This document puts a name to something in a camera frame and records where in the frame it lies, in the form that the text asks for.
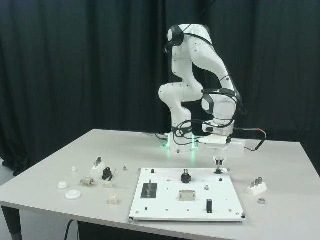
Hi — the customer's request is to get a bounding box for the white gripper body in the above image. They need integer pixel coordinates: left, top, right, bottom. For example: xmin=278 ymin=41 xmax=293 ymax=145
xmin=198 ymin=139 xmax=245 ymax=158

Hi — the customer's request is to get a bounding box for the white round peg holder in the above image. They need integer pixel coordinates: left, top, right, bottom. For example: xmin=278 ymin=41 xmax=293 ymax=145
xmin=245 ymin=183 xmax=268 ymax=196

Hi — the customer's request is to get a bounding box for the white task board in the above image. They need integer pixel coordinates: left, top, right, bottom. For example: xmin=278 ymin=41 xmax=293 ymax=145
xmin=127 ymin=166 xmax=247 ymax=223

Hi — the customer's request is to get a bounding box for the black under-table panel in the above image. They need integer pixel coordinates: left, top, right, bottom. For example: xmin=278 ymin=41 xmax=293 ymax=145
xmin=77 ymin=220 xmax=263 ymax=240

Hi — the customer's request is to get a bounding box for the black D-SUB plug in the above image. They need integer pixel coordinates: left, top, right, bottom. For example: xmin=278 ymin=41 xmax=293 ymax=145
xmin=102 ymin=167 xmax=113 ymax=181

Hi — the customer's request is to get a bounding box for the white square peg holder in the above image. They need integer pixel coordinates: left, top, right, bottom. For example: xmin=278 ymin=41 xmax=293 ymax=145
xmin=89 ymin=162 xmax=106 ymax=177

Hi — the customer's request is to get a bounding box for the grey waterproof plug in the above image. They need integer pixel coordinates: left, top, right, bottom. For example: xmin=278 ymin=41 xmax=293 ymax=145
xmin=79 ymin=176 xmax=97 ymax=188

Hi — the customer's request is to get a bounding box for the white large gear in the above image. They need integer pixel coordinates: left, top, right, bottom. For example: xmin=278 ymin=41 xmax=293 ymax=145
xmin=64 ymin=189 xmax=81 ymax=201

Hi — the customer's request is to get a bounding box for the black curtain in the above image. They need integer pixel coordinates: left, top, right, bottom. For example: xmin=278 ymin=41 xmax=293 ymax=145
xmin=0 ymin=0 xmax=320 ymax=177

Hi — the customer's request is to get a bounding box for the black table leg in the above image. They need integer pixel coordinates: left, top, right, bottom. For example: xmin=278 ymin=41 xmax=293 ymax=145
xmin=1 ymin=206 xmax=22 ymax=240

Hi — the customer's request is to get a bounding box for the silver wrist ring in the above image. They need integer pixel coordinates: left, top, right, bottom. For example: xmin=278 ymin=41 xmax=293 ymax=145
xmin=213 ymin=124 xmax=236 ymax=137

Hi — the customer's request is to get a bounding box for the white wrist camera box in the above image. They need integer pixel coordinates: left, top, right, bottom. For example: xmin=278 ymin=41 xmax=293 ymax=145
xmin=201 ymin=124 xmax=220 ymax=135

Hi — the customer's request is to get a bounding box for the black floor cable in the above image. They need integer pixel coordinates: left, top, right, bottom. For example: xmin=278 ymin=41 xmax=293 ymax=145
xmin=65 ymin=219 xmax=78 ymax=240

